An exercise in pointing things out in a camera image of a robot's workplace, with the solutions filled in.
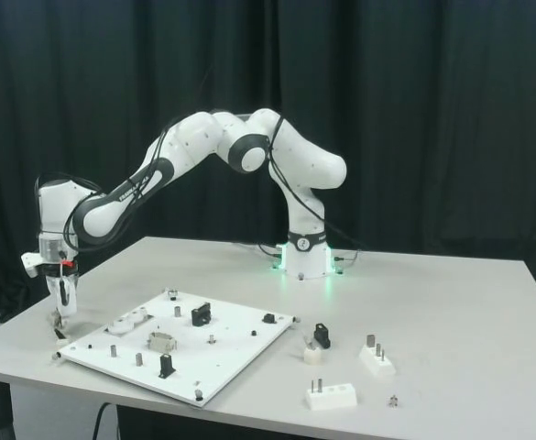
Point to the white small gear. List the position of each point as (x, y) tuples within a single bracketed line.
[(143, 311)]

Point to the white task board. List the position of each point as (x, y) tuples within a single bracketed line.
[(231, 348)]

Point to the round white plug holder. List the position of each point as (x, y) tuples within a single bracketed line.
[(313, 356)]

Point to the small white plug holder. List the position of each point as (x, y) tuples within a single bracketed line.
[(62, 341)]

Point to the white long peg holder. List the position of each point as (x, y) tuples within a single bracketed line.
[(331, 396)]

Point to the white angled peg holder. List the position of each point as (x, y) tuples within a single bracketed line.
[(377, 364)]

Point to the small metal bolt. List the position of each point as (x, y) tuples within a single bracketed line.
[(392, 401)]

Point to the metal square peg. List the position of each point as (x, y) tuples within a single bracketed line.
[(370, 342)]

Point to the metal BNC plug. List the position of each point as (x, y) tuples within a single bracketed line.
[(172, 293)]

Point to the black curtain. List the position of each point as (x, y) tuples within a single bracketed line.
[(432, 114)]

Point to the black USB plug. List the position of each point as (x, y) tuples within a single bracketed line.
[(166, 366)]

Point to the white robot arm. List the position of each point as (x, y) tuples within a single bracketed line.
[(189, 142)]

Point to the black Ethernet plug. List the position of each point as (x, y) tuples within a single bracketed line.
[(322, 334)]

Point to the thin black rod red tag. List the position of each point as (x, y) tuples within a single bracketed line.
[(64, 289)]

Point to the white large gear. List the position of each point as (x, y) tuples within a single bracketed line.
[(121, 326)]

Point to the black waterproof plug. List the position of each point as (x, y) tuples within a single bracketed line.
[(58, 333)]

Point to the white medium gear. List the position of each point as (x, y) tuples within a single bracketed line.
[(135, 319)]

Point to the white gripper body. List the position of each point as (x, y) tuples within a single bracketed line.
[(65, 289)]

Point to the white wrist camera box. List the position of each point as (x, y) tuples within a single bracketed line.
[(32, 264)]

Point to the black D-SUB plug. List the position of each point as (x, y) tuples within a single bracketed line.
[(200, 315)]

